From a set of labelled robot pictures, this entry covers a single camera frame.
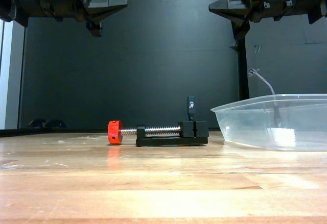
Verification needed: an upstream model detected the black USB-C connector braided cable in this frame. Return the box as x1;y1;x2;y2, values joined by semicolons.
248;67;282;129

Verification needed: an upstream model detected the black room column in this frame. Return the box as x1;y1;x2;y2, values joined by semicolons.
229;39;250;102

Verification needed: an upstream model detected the clear plastic tub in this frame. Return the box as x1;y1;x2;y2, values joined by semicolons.
210;93;327;153

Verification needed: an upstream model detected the small white block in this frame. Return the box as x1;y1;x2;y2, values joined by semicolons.
270;128;296;148

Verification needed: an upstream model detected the black clamp with red knob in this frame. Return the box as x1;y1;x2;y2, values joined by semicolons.
107;120;209;147

